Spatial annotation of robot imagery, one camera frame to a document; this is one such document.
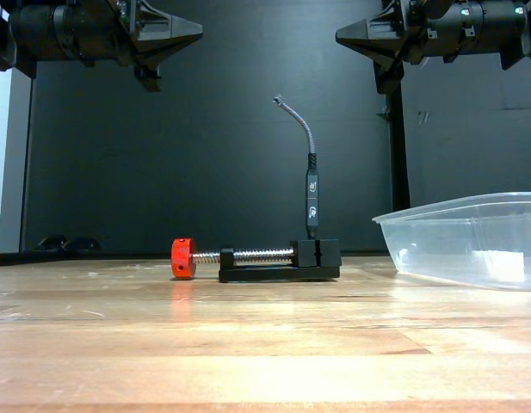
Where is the USB-C plug with braided cable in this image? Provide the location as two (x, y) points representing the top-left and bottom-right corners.
(271, 95), (322, 200)

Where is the black USB-C socket adapter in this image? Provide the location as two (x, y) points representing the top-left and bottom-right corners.
(305, 197), (322, 240)

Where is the aluminium window frame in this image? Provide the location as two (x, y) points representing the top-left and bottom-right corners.
(0, 66), (34, 255)

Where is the clear plastic tub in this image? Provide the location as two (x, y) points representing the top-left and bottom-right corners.
(371, 191), (531, 293)

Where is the black vertical pillar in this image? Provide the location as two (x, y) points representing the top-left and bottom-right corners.
(376, 68), (411, 213)

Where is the black vise with orange knob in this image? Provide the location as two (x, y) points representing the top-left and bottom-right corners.
(170, 237), (342, 284)

